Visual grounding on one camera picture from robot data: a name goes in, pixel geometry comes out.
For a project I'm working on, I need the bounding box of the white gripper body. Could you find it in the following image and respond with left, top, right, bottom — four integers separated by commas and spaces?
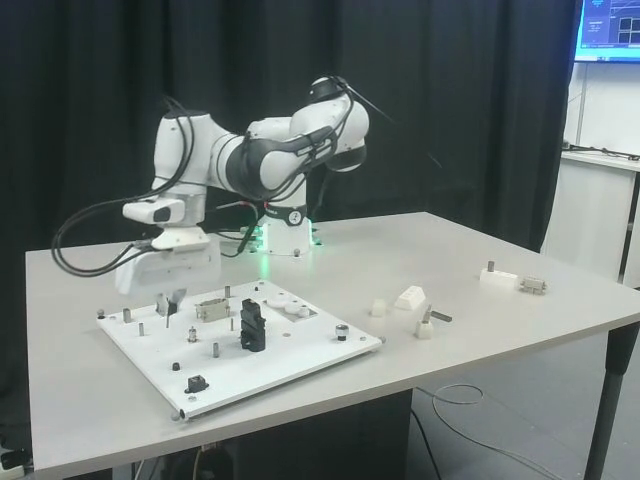
114, 237, 222, 297

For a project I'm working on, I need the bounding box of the long white peg holder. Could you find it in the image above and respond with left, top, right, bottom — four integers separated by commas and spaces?
478, 268, 517, 290

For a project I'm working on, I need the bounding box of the black D-SUB plug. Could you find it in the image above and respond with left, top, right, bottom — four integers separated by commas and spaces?
236, 297, 267, 354

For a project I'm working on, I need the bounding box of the white task board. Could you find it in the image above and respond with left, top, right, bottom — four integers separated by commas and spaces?
95, 279, 387, 421

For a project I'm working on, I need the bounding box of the black box under table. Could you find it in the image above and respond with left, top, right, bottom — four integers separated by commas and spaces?
219, 387, 416, 480

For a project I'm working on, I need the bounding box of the white trapezoid holder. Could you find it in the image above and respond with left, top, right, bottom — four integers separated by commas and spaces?
392, 284, 427, 312

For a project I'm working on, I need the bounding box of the black curtain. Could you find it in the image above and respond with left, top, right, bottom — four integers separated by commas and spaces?
0, 0, 585, 456

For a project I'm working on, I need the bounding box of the white cabinet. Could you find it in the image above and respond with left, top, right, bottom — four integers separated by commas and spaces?
541, 147, 640, 290

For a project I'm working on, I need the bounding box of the black table leg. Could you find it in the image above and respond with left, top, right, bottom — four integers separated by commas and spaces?
584, 319, 633, 480

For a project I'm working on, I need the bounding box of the blue screen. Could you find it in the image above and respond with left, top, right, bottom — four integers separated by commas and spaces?
573, 0, 640, 64

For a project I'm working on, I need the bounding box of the black base cable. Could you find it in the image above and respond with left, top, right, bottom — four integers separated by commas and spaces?
205, 226, 263, 256

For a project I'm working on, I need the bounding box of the grey floor cable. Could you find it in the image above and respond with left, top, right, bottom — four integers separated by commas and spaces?
411, 382, 593, 462

